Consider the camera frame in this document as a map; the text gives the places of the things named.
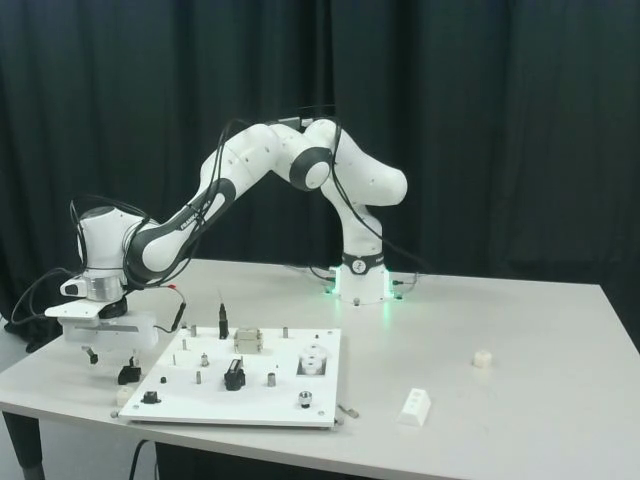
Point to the black USB plug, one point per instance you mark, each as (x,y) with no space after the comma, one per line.
(129,375)

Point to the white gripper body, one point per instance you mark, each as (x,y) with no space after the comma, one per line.
(125,330)

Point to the thin black rod red tag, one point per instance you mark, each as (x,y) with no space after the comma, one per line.
(181,311)

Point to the white small gear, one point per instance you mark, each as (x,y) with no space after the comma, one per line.
(316,349)

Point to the black curtain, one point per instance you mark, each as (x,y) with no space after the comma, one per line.
(100,75)

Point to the metal waterproof plug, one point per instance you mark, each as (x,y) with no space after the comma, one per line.
(304,400)

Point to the thick metal round peg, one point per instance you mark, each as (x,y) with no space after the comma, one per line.
(272,380)

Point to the small metal bolt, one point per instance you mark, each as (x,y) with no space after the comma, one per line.
(349,411)

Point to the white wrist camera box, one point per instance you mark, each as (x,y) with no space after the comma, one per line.
(72,287)

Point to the white medium gear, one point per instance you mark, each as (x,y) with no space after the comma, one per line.
(307,358)

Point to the white task board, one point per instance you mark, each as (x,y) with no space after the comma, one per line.
(260,400)

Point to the white peg holder with holes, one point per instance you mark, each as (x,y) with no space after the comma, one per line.
(414,401)

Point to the small white round holder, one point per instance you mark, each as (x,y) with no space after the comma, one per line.
(483,360)

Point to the dark table leg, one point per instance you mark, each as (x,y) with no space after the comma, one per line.
(17,445)

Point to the small white plug holder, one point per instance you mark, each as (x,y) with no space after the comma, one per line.
(123,396)

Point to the flat white mounting plate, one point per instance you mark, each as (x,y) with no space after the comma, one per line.
(70,311)

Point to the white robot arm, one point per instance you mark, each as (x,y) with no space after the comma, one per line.
(360,175)

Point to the white large gear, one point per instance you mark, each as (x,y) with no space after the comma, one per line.
(313,369)

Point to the black Ethernet plug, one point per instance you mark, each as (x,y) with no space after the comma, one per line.
(223,322)

